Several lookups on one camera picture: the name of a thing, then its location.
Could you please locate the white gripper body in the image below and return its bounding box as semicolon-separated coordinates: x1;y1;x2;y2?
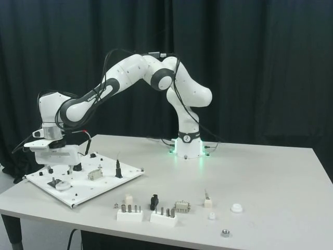
30;145;79;166

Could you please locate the thin black rod red tag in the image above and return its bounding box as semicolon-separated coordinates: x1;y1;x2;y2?
77;128;93;157

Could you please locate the white task board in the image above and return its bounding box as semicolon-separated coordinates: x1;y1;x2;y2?
22;148;145;209

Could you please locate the black tall plug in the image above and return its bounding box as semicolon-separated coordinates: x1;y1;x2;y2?
114;151;123;179

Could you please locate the black table leg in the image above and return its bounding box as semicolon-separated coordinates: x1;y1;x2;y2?
1;214;23;250

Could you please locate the white peg holder block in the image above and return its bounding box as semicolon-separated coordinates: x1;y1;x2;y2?
116;208;145;222
150;210;179;225

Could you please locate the white medium gear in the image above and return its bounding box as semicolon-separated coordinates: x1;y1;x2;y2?
230;202;244;214

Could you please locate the black curtain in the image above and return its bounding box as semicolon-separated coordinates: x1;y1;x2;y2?
0;0;333;181

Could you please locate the black floor cable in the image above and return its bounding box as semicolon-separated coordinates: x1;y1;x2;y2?
68;228;82;250

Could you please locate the black base cable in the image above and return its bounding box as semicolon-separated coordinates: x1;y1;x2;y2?
147;136;178;149
204;141;222;153

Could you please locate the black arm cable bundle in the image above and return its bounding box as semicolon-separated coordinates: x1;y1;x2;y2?
11;48;222;157

